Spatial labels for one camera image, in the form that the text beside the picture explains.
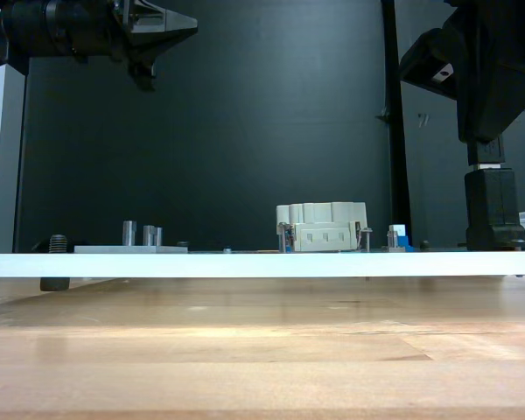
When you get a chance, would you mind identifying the black USB socket housing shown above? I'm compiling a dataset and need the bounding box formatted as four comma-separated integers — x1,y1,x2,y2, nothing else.
457,168,525,252

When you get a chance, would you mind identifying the beige multi-pin connector housing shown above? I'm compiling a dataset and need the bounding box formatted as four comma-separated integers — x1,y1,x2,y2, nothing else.
275,200,368,253

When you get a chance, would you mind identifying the white task board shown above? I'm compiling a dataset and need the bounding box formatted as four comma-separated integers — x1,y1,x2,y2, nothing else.
0,248,525,279

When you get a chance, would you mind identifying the grey metal plate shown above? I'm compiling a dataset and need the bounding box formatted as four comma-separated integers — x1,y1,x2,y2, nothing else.
73,244,189,254

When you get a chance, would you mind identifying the black vertical pillar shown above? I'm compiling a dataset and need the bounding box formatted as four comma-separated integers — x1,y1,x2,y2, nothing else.
374,0,415,249

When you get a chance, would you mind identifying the black knurled bolt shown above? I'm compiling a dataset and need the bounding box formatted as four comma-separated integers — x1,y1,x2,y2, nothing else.
38,234,70,292

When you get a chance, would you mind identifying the black USB plug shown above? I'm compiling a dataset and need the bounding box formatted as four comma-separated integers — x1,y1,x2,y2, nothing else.
466,134,508,171

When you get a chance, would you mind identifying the small blue white connector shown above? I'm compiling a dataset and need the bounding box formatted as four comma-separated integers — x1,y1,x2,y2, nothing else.
388,223,416,251

